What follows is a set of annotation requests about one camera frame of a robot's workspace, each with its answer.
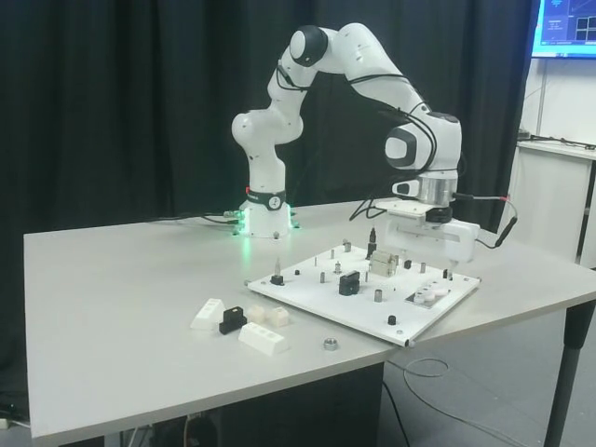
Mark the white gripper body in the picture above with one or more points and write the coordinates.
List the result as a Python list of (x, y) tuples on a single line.
[(419, 237)]

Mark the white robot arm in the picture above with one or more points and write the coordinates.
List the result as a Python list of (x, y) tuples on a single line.
[(372, 60)]

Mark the white large gear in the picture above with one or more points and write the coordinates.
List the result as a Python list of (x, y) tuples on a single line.
[(439, 293)]

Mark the white medium gear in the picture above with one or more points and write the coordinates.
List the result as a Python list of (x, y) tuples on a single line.
[(423, 297)]

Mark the black waterproof plug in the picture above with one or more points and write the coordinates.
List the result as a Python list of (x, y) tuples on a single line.
[(372, 237)]

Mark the small black knob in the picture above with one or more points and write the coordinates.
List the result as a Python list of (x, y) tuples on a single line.
[(392, 320)]

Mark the black Ethernet plug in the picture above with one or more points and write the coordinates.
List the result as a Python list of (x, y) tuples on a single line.
[(349, 285)]

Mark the white task board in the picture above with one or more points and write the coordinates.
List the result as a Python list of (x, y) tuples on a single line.
[(326, 302)]

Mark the white cabinet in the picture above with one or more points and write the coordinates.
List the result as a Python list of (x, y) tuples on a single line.
[(549, 195)]

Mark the metal nut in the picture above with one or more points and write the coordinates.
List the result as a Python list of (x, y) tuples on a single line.
[(330, 344)]

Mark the black plug with metal tip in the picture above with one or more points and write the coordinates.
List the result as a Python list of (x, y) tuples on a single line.
[(277, 279)]

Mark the dark table leg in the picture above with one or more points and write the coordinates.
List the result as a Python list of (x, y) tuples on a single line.
[(570, 372)]

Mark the small white cube holder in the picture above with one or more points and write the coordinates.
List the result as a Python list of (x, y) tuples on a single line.
[(257, 313), (277, 316)]

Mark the white holder with holes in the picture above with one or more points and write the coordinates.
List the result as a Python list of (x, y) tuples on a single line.
[(207, 316), (263, 340)]

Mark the black D-SUB plug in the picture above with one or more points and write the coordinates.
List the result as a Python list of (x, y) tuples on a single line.
[(233, 319)]

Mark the blue screen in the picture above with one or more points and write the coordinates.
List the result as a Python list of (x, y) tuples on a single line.
[(565, 28)]

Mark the black curtains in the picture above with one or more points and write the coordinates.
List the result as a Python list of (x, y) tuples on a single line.
[(116, 116)]

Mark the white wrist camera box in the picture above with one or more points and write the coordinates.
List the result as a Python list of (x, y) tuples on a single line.
[(405, 188)]

